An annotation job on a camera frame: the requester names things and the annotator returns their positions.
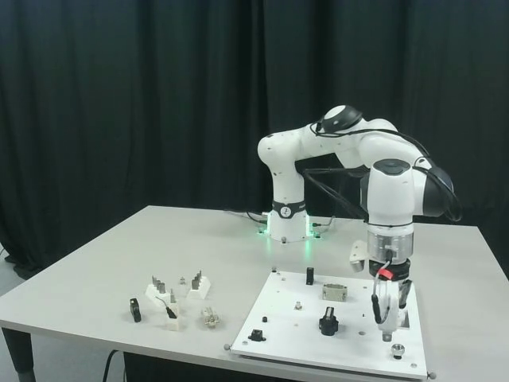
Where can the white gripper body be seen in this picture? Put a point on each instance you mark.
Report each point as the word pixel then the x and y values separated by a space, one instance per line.
pixel 389 306

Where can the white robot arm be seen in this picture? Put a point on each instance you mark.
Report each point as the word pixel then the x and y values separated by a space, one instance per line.
pixel 286 159

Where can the beige metal waterproof plug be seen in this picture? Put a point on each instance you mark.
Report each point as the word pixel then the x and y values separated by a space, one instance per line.
pixel 209 318

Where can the metal BNC plug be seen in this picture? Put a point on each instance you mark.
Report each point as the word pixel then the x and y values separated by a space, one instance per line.
pixel 397 350

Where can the black D-SUB plug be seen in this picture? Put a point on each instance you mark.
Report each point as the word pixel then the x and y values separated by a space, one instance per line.
pixel 328 323

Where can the white task board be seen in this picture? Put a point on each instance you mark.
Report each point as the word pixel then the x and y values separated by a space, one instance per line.
pixel 302 330

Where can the white peg holder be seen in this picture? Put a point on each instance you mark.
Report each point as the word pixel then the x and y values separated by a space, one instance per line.
pixel 199 292
pixel 153 295

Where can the small metal round peg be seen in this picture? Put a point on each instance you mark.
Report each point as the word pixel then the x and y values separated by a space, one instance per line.
pixel 182 280

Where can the small white bolt holder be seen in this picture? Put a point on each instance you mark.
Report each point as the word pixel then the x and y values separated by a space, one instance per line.
pixel 178 305

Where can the small white plug holder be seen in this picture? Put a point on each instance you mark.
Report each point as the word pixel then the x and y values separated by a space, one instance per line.
pixel 175 324

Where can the metal bolt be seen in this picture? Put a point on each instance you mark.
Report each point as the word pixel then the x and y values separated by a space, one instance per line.
pixel 172 295

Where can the black connector block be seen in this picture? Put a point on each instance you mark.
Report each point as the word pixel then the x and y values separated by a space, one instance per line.
pixel 135 312

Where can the black curtain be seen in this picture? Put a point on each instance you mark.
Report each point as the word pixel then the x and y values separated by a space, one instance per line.
pixel 119 99

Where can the black table leg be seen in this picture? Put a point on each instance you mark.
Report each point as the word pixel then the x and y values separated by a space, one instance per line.
pixel 18 358

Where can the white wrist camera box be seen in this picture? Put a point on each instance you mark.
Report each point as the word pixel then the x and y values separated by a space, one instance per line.
pixel 358 254

